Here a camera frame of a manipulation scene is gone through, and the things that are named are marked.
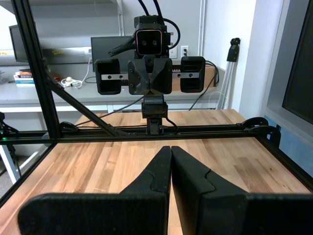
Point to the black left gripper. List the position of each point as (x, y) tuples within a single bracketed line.
[(107, 68)]

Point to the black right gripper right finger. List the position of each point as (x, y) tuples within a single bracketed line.
[(244, 215)]

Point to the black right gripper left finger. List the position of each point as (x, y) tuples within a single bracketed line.
[(97, 215)]

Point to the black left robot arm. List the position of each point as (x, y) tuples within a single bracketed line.
[(154, 110)]

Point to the black computer monitor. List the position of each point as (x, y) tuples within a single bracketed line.
[(18, 44), (105, 54)]

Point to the grey desk shelf unit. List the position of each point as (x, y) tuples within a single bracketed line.
[(73, 24)]

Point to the stack of books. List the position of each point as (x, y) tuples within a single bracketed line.
[(24, 79)]

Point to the white wall outlet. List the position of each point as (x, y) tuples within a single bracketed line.
[(185, 51), (172, 52)]

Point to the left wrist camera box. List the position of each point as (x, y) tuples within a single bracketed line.
[(149, 42)]

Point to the black aluminium table frame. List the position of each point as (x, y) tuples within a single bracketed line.
[(36, 61)]

